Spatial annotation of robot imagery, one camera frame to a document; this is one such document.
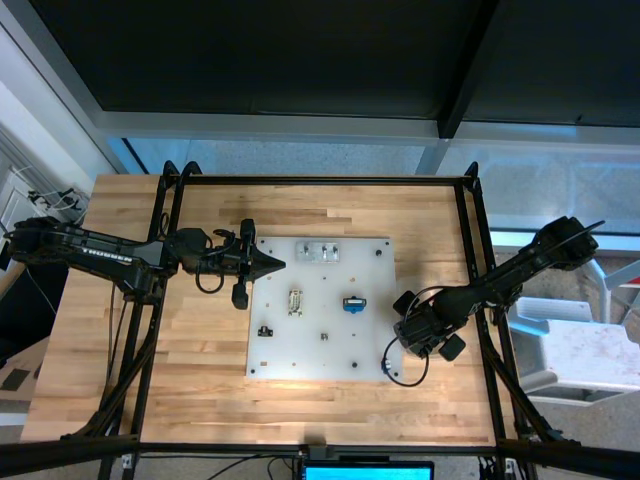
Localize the white metal chair frame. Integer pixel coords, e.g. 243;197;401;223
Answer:
584;249;640;326

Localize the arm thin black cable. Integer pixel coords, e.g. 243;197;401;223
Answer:
564;219;607;239

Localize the brown cardboard box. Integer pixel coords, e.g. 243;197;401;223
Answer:
0;334;51;401

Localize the white board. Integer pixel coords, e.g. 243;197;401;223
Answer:
243;235;405;384

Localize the black aluminium frame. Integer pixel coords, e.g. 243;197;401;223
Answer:
0;159;640;480

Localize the white plastic step stool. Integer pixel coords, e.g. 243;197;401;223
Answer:
509;297;640;406

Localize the grey rectangular connector housing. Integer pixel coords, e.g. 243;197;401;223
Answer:
286;288;307;318

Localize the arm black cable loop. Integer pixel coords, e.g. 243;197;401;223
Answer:
194;269;225;295
382;334;431;387

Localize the black and white cable bundle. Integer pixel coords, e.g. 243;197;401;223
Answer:
27;187;84;214

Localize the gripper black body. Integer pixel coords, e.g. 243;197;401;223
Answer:
202;218;257;311
393;292;468;364

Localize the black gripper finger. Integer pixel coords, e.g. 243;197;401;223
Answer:
254;264;287;285
254;243;287;266

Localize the laptop screen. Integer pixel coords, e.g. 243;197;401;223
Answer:
298;460;436;480

